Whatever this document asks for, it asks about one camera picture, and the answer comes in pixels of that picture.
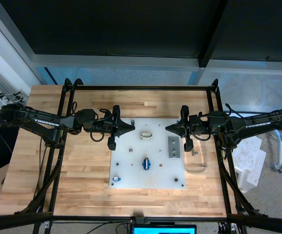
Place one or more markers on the black metal frame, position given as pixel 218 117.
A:
pixel 141 87

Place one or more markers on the grey metal cylinder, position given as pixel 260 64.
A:
pixel 194 153

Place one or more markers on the white foam block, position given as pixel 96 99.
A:
pixel 249 168

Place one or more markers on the blue square socket mount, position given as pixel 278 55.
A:
pixel 113 180

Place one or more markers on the blue laptop screen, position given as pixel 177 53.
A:
pixel 164 230

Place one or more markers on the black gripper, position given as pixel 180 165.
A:
pixel 187 126
pixel 114 126

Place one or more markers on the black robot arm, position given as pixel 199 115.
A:
pixel 46 120
pixel 255 126

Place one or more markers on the white task board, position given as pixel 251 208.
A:
pixel 136 170

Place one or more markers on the blue round clamp holder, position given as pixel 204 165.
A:
pixel 146 166

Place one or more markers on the grey metal stool frame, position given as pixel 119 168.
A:
pixel 279 151

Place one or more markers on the beige connector housing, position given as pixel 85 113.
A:
pixel 146 136

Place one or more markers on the black wall post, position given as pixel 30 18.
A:
pixel 213 31

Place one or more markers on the white frame bracket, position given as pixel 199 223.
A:
pixel 233 227
pixel 47 224

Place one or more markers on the grey metal plate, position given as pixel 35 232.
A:
pixel 170 156

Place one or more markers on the clear plastic tub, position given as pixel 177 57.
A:
pixel 196 164

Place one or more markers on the small black table camera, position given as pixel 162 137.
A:
pixel 141 220

